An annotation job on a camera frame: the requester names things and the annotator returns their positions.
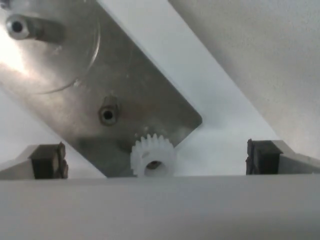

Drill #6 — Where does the white small gear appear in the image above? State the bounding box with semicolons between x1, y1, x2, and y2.
129;133;180;178

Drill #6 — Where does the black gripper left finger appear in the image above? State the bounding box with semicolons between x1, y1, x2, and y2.
0;141;70;181

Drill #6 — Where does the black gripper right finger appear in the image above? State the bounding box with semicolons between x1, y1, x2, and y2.
246;138;320;176

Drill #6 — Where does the white task board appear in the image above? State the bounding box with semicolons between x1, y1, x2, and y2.
0;0;281;180

